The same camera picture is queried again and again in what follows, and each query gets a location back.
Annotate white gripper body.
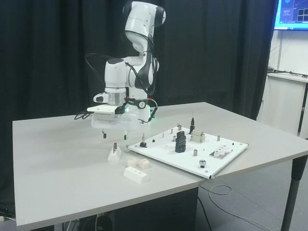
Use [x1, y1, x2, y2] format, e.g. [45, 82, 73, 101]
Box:
[91, 112, 140, 132]

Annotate white peg holder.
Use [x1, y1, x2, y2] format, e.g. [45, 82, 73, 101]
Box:
[107, 147, 122, 162]

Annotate small white holder block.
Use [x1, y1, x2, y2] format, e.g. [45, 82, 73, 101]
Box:
[136, 158, 151, 169]

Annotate long white holder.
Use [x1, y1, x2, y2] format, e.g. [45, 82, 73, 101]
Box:
[123, 167, 151, 185]

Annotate black D-SUB plug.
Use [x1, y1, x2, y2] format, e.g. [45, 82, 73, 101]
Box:
[175, 130, 187, 154]

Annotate beige rectangular connector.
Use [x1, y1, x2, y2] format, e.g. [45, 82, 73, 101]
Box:
[190, 129, 206, 144]

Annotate white task board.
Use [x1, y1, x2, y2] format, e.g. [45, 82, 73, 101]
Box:
[127, 125, 249, 180]

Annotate black curtain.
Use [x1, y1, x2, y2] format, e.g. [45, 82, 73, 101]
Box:
[0, 0, 276, 147]

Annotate white cabinet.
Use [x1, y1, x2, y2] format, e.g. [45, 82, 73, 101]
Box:
[260, 71, 308, 140]

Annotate dark table leg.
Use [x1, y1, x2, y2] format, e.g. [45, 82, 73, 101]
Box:
[289, 157, 308, 231]

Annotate blue screen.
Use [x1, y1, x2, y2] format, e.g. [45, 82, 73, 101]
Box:
[273, 0, 308, 31]

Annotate thin grey cable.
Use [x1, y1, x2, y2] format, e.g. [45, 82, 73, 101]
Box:
[148, 102, 159, 122]

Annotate black plug with cable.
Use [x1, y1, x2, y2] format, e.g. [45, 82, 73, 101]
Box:
[189, 111, 196, 133]

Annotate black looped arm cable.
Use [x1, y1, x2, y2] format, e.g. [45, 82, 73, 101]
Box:
[84, 53, 128, 84]

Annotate black floor cable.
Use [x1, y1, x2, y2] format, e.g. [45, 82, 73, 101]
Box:
[196, 204, 217, 231]

